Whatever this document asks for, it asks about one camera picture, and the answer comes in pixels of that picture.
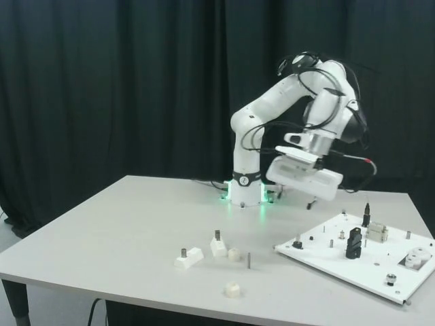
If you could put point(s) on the white square-hole peg holder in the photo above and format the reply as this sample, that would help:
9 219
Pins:
218 247

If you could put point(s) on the metal round peg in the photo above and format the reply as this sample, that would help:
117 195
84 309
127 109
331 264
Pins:
408 234
183 253

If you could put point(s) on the white round-hole peg holder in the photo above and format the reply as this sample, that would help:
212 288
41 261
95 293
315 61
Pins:
188 261

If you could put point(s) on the metal ribbed BNC plug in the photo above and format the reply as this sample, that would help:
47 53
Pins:
391 279

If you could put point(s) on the white medium gear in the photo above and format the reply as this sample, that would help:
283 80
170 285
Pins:
412 263

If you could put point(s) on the metal square peg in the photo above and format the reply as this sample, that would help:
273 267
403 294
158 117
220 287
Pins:
217 235

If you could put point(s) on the dark table leg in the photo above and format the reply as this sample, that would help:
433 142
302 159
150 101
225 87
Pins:
13 302

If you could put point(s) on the thin metal peg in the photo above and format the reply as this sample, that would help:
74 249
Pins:
249 261

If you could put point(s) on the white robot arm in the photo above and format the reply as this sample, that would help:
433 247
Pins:
248 159

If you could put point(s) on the beige waterproof connector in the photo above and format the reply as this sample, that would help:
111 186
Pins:
377 232

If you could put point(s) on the small beige plug holder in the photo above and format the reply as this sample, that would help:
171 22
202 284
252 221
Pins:
232 290
234 254

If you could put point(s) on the black D-SUB plug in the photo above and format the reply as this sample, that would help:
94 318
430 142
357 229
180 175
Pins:
352 242

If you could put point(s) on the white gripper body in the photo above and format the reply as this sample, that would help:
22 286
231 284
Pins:
306 180

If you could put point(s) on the white task board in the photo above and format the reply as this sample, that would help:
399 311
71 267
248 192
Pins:
340 265

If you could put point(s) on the black curtain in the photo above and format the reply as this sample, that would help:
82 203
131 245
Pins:
102 85

